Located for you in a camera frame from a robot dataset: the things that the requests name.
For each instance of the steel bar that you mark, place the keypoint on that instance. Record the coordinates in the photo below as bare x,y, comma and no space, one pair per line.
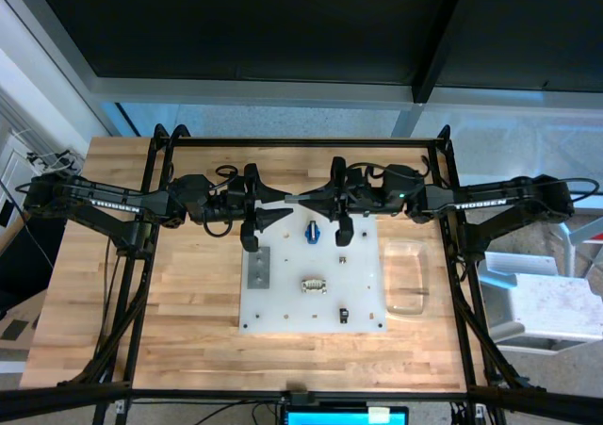
294,199

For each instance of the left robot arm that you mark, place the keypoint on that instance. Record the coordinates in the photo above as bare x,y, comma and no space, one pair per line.
113,200

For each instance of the black frame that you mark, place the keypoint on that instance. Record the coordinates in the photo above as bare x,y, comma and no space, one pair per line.
61,392

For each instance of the clear plastic container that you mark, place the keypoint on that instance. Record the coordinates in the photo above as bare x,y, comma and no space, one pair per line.
406,279

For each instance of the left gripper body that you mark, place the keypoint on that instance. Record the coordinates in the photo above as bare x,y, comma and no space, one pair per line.
249,180

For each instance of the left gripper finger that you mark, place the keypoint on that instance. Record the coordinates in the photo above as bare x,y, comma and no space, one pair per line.
273,194
271,217

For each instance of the blue socket block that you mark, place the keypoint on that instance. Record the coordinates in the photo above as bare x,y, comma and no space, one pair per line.
312,233

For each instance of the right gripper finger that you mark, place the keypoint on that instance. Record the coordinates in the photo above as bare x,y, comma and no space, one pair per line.
322,193
324,209

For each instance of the white chair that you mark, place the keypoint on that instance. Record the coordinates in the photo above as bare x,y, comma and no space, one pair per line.
551,307

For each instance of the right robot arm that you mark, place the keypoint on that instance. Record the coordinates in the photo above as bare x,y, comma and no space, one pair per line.
480,203

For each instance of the blue screen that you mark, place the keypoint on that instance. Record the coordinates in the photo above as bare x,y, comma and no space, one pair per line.
344,418

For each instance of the cardboard box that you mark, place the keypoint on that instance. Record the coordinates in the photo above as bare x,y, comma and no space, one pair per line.
19,323

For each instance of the white task board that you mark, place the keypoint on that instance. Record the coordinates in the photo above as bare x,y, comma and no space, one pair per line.
292,307

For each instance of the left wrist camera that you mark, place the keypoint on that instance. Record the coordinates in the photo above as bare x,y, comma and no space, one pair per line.
234,193

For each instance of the black block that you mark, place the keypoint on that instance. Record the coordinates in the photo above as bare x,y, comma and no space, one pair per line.
344,315

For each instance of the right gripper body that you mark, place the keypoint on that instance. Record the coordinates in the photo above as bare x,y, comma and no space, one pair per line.
340,194

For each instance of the beige many-pin connector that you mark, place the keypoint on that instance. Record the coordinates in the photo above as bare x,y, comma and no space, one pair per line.
314,286

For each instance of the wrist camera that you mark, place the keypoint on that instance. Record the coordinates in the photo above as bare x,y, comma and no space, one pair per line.
358,187
234,193

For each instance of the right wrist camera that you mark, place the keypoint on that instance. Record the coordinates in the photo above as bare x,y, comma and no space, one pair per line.
358,187

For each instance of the grey steel block with holes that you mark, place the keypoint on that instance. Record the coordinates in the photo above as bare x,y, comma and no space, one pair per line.
258,267

